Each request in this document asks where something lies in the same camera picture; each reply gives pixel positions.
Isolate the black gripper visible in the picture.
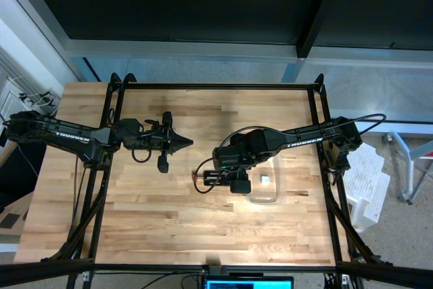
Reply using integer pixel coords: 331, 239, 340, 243
229, 170, 252, 195
148, 111, 194, 173

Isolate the black vise clamp orange knob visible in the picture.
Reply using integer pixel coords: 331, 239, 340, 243
191, 168, 231, 187

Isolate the clear plastic tub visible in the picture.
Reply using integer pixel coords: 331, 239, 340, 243
244, 153, 288, 206

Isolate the blue laptop screen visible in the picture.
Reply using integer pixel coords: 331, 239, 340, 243
202, 275, 294, 289

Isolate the white foam block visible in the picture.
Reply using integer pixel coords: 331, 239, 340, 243
343, 148, 387, 234

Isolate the cardboard box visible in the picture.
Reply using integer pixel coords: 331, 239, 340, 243
0, 190, 35, 236

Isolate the grey metal stand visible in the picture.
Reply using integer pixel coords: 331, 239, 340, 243
382, 131, 433, 206

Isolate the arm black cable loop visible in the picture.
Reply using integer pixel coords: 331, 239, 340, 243
191, 157, 227, 195
131, 139, 152, 164

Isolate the black aluminium frame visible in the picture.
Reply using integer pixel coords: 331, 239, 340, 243
0, 72, 433, 289

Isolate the black table-level camera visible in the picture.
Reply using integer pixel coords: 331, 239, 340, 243
206, 259, 227, 275

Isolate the white cable bundle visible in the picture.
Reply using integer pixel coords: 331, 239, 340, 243
18, 91, 58, 109

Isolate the long arm cable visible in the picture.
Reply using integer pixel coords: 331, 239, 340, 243
338, 113, 388, 136

